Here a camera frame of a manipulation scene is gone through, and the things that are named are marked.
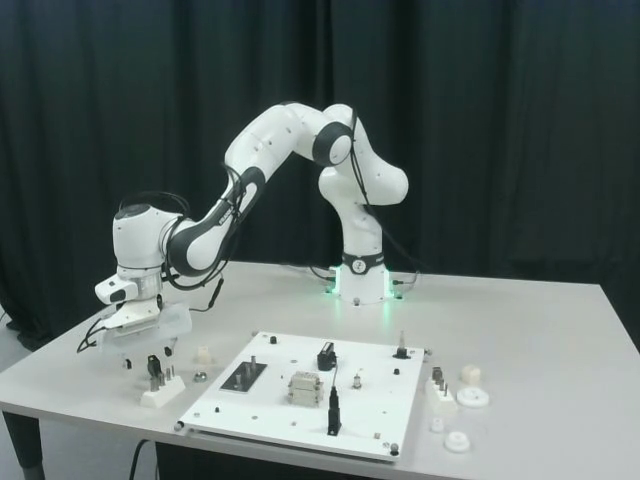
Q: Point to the white task board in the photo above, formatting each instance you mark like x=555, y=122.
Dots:
x=280, y=420

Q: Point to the black cabinet under table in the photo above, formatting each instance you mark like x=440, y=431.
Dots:
x=250, y=470

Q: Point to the small white block holder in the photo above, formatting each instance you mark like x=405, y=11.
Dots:
x=472, y=374
x=202, y=356

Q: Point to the flat white mount plate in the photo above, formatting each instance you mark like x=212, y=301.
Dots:
x=132, y=316

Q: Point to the white medium gear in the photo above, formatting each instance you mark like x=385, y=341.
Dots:
x=457, y=440

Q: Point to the black curtains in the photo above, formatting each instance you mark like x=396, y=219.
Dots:
x=500, y=125

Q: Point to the white large gear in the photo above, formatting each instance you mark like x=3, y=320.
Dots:
x=472, y=398

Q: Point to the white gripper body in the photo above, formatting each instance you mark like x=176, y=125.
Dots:
x=172, y=322

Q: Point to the black table leg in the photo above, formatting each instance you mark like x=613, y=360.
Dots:
x=22, y=440

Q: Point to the black D-SUB plug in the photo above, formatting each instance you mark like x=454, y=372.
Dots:
x=152, y=365

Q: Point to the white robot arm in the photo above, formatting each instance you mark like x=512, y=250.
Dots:
x=270, y=145

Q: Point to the beige waterproof plug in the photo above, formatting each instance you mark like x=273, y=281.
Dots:
x=305, y=387

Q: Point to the small white camera box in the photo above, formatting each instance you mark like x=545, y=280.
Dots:
x=112, y=290

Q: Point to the metal bolt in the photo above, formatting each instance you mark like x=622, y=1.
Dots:
x=200, y=376

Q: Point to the black block connector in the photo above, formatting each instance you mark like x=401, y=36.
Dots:
x=326, y=359

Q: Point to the white peg holder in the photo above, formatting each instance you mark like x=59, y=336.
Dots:
x=160, y=397
x=442, y=402

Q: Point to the white small gear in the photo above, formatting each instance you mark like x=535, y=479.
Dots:
x=436, y=425

